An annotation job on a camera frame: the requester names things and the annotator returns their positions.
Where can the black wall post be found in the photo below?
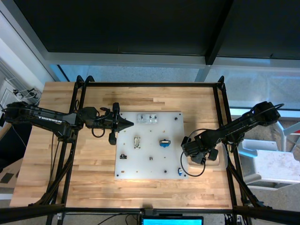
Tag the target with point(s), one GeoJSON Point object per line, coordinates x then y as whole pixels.
{"type": "Point", "coordinates": [218, 35]}

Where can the grey metal chair frame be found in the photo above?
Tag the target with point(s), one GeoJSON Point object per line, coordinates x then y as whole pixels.
{"type": "Point", "coordinates": [284, 133]}

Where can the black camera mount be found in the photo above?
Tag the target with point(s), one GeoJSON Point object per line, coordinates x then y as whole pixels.
{"type": "Point", "coordinates": [150, 211]}

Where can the blue and black connector socket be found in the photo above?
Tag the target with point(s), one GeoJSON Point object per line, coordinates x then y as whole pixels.
{"type": "Point", "coordinates": [164, 143]}

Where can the beige multi-pin connector housing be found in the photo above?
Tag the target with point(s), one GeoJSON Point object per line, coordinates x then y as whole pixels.
{"type": "Point", "coordinates": [136, 142]}

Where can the small black connector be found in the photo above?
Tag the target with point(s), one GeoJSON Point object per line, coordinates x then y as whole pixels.
{"type": "Point", "coordinates": [123, 156]}

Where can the blue laptop screen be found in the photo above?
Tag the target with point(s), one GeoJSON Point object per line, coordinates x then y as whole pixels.
{"type": "Point", "coordinates": [171, 221]}

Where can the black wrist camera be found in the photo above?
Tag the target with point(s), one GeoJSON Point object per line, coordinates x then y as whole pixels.
{"type": "Point", "coordinates": [190, 147]}

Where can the white plastic chair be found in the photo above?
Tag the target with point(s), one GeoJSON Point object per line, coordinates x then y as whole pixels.
{"type": "Point", "coordinates": [276, 164]}

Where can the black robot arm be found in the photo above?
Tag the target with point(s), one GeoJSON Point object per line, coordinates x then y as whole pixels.
{"type": "Point", "coordinates": [50, 119]}
{"type": "Point", "coordinates": [234, 130]}

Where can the cardboard box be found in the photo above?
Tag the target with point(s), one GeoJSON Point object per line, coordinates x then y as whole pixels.
{"type": "Point", "coordinates": [15, 167]}

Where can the clear plastic tub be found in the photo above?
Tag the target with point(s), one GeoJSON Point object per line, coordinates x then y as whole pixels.
{"type": "Point", "coordinates": [221, 162]}

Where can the black metal frame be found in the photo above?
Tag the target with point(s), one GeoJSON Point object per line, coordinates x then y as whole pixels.
{"type": "Point", "coordinates": [150, 84]}

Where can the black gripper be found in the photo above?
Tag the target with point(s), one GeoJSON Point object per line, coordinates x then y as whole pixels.
{"type": "Point", "coordinates": [110, 120]}
{"type": "Point", "coordinates": [201, 152]}

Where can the white plastic board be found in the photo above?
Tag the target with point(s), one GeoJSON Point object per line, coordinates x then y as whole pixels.
{"type": "Point", "coordinates": [140, 168]}

